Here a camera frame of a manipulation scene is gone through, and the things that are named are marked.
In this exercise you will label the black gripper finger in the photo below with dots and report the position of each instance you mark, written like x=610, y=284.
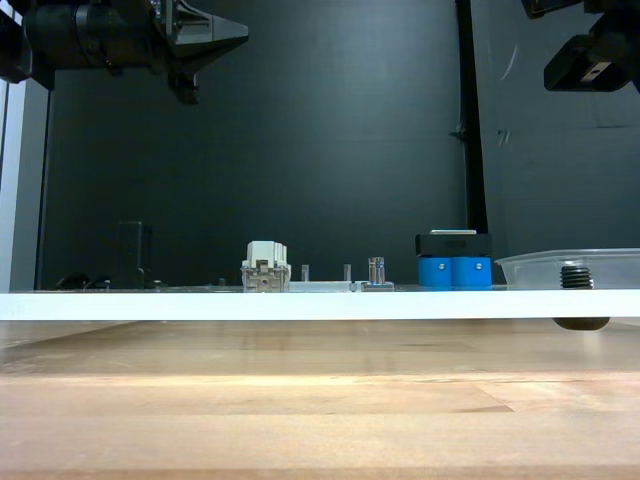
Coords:
x=220, y=31
x=200, y=58

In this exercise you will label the grey multi-pin connector housing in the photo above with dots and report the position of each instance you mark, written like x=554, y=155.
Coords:
x=265, y=267

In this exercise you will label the clear plastic tub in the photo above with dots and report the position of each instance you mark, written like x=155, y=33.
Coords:
x=530, y=272

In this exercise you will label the black clamp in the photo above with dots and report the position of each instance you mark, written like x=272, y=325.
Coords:
x=132, y=255

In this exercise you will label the black threaded screw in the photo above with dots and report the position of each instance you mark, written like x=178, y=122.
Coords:
x=576, y=278

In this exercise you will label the blue and black D-sub socket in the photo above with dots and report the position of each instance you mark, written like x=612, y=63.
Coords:
x=460, y=272

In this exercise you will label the black rubber foot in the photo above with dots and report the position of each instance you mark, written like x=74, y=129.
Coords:
x=580, y=324

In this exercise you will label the white task board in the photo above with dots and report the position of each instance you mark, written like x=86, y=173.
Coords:
x=320, y=306

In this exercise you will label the small metal socket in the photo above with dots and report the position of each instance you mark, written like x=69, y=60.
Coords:
x=376, y=272

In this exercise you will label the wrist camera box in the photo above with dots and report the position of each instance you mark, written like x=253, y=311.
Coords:
x=542, y=7

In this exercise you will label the black wall post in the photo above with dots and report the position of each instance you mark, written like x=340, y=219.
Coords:
x=472, y=75

